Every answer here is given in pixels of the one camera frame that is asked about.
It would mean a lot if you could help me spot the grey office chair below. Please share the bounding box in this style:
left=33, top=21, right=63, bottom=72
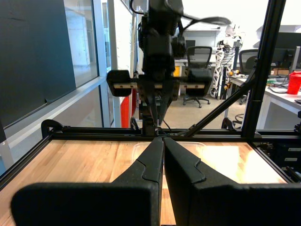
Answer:
left=238, top=48, right=259, bottom=105

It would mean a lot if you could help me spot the black mesh office chair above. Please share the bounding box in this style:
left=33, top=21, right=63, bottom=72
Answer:
left=182, top=46, right=213, bottom=108

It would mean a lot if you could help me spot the black controller box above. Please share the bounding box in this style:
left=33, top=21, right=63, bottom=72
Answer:
left=265, top=141, right=301, bottom=172

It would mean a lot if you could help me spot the white lab desk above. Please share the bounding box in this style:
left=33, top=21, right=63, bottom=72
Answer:
left=229, top=76, right=301, bottom=130

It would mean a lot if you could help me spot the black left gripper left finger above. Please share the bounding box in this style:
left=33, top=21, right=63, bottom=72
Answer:
left=10, top=137, right=165, bottom=226

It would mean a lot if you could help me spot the small black computer monitor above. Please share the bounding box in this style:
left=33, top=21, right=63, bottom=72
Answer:
left=185, top=40, right=196, bottom=56

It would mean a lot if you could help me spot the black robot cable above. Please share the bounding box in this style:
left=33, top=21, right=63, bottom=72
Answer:
left=181, top=15, right=232, bottom=30
left=130, top=0, right=144, bottom=15

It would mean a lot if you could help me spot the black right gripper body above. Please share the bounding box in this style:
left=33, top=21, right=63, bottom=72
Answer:
left=107, top=68, right=214, bottom=97

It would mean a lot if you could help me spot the red plastic container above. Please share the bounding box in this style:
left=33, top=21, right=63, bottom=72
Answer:
left=287, top=71, right=301, bottom=95

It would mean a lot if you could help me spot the yellow cabinet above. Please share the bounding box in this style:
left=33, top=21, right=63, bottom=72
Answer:
left=173, top=65, right=187, bottom=96

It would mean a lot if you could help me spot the red cabinet panel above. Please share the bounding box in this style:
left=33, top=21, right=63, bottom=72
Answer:
left=120, top=89, right=137, bottom=128

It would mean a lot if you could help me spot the clear plastic tub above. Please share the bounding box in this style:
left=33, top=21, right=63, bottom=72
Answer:
left=132, top=141, right=206, bottom=164

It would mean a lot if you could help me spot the large black computer monitor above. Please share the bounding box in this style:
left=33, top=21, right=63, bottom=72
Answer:
left=270, top=32, right=301, bottom=71

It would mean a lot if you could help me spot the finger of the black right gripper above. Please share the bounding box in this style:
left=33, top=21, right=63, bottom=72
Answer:
left=158, top=81, right=179, bottom=121
left=140, top=81, right=157, bottom=118

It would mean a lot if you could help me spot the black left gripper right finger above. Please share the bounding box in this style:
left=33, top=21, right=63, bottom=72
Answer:
left=164, top=137, right=301, bottom=226

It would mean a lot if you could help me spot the black aluminium table frame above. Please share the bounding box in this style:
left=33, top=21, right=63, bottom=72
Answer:
left=0, top=0, right=301, bottom=192

